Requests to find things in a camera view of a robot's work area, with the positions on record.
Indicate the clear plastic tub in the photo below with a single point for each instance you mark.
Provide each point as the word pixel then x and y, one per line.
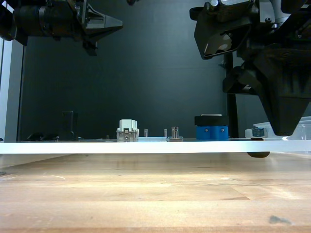
pixel 305 131

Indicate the blue socket holder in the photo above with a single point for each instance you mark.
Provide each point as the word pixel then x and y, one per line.
pixel 204 133

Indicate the silver M12 hex nut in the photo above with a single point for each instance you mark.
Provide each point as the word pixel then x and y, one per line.
pixel 257 133

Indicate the grey connector housing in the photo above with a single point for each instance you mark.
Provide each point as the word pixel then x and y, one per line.
pixel 127 131

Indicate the grey window frame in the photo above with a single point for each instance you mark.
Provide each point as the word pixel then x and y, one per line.
pixel 9 97

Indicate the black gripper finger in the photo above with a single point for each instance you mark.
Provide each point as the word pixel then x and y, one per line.
pixel 102 21
pixel 97 32
pixel 286 109

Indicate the aluminium clamp block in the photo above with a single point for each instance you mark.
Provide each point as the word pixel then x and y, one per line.
pixel 153 139

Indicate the small metal connector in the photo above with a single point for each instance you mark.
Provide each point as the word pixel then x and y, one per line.
pixel 175 133

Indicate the black D-sub connector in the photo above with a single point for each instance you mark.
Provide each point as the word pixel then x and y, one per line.
pixel 211 120

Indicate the white plastic task board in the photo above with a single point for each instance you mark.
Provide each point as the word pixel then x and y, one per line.
pixel 97 146

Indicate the black wall pillar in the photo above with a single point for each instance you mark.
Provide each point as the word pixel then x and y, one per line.
pixel 232 109

